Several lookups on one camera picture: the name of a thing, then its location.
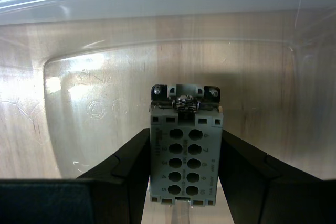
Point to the clear plastic tub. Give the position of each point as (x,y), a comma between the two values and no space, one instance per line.
(78,77)

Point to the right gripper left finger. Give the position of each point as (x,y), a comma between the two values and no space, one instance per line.
(123,195)

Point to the grey HAN10-E connector insert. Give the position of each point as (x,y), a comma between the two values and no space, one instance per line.
(186,155)

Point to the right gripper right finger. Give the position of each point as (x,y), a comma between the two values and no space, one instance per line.
(246,195)

